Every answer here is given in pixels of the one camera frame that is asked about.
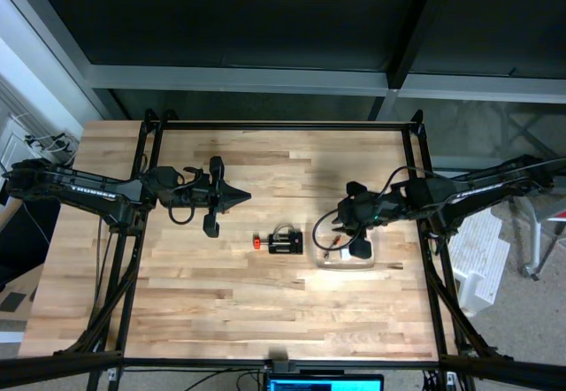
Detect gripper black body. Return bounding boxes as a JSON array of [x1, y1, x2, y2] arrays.
[[338, 181, 372, 260], [185, 156, 226, 238]]

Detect clear plastic tub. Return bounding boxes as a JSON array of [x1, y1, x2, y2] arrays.
[[311, 221, 385, 272]]

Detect black vise with red knob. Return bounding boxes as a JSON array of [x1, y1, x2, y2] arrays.
[[252, 226, 306, 257]]

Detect white stepped plastic block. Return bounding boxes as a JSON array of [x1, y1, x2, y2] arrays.
[[446, 213, 509, 319]]

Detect laptop screen with blue edge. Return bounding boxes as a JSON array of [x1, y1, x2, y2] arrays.
[[264, 372, 385, 391]]

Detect cardboard box with black patches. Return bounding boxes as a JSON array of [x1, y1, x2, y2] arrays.
[[0, 262, 45, 344]]

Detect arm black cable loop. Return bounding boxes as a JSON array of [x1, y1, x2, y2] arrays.
[[166, 203, 196, 226], [311, 207, 355, 251]]

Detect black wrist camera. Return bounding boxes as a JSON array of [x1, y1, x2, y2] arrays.
[[364, 193, 398, 229], [149, 166, 183, 198]]

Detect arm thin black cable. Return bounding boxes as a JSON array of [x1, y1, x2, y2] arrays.
[[382, 165, 437, 198]]

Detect black metal frame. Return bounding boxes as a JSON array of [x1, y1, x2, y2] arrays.
[[0, 107, 566, 391]]

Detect black table-level camera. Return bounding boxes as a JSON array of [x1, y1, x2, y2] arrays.
[[269, 349, 292, 372]]

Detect metal frame chair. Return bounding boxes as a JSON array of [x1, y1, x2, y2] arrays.
[[511, 195, 566, 282]]

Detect white looping cable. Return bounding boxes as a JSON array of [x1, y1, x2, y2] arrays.
[[12, 114, 76, 153]]

